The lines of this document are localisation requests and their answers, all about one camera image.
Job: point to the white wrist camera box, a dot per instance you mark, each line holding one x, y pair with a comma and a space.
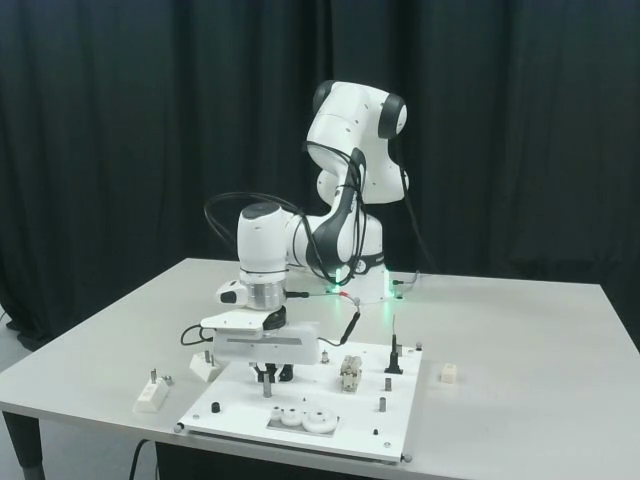
229, 292

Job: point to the black bolt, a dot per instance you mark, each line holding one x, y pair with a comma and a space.
216, 407

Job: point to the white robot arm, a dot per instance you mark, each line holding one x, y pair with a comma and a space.
350, 115

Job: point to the small white square holder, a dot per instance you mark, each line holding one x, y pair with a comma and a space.
448, 374

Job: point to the pale Ethernet plug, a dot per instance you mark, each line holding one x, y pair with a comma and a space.
351, 374

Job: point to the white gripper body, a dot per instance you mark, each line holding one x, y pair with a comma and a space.
280, 347

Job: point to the long white peg holder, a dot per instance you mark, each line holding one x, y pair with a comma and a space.
149, 400

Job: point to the flat white mounting plate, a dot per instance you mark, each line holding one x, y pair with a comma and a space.
232, 321

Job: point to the white small gear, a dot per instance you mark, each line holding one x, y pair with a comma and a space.
290, 414

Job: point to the white medium gear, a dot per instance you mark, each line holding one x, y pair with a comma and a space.
276, 416

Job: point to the white task board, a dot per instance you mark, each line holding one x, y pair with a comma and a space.
325, 400

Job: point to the metal BNC plug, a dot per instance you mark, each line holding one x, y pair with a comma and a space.
326, 356

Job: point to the black curtain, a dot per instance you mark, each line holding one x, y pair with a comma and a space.
100, 100

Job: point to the black D-SUB plug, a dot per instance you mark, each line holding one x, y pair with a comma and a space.
286, 373

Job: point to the dark table leg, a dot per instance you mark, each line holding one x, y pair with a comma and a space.
22, 445

